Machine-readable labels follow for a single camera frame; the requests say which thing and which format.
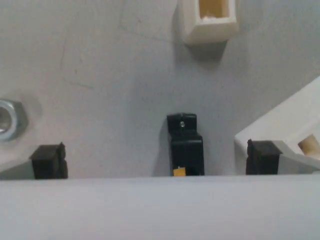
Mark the metal hex nut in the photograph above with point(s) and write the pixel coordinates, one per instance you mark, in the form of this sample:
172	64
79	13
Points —
17	120

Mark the small white square holder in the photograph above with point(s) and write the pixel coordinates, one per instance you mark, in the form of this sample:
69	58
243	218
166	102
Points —
212	32

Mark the white rectangular holder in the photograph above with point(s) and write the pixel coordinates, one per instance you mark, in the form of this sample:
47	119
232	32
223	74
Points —
287	120

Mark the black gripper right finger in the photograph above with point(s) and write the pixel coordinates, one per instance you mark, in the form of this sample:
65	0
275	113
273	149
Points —
262	160

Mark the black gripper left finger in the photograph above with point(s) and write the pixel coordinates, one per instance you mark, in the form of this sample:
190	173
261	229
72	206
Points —
50	162

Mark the black D-SUB plug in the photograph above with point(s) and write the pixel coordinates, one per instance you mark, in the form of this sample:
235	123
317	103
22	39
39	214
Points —
186	152

